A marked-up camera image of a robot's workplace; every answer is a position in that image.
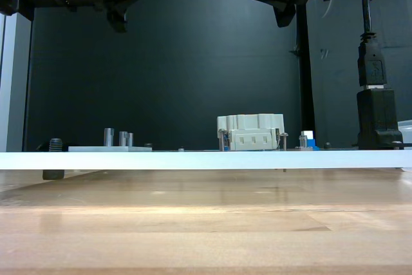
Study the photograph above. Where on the grey plate with posts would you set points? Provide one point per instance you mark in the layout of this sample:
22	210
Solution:
96	148

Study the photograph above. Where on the beige connector housing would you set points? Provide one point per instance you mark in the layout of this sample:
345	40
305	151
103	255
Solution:
251	139

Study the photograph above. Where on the white taskboard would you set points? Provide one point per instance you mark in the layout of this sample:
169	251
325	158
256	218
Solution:
193	160

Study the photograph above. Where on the black aluminium frame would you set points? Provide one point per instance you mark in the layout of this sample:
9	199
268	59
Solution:
304	78

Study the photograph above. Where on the clear plastic tub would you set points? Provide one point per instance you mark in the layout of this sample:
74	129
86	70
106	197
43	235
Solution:
406	133

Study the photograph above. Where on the black USB socket housing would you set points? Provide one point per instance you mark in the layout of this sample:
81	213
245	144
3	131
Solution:
376	117

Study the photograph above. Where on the black threaded foot screw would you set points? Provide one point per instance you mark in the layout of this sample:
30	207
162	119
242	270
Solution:
55	145

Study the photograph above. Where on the silver pan head screw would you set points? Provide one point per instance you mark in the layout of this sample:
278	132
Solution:
284	141

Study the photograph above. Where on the blue connector mount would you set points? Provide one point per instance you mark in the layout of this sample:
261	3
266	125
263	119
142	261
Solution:
227	144

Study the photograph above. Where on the small blue white connector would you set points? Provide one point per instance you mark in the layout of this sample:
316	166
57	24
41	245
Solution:
311	143

